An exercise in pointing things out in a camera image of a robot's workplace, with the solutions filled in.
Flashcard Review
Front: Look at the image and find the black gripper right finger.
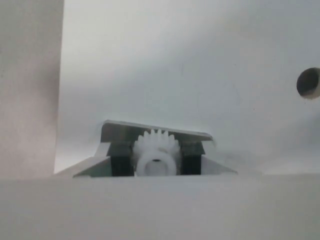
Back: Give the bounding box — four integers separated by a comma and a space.
179, 141, 261, 176

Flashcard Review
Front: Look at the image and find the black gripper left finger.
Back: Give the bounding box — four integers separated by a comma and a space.
54, 141, 134, 179

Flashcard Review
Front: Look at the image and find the white small gear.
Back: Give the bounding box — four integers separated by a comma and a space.
132, 128, 180, 177

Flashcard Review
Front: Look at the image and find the white task board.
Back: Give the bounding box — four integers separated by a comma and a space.
53, 0, 320, 176

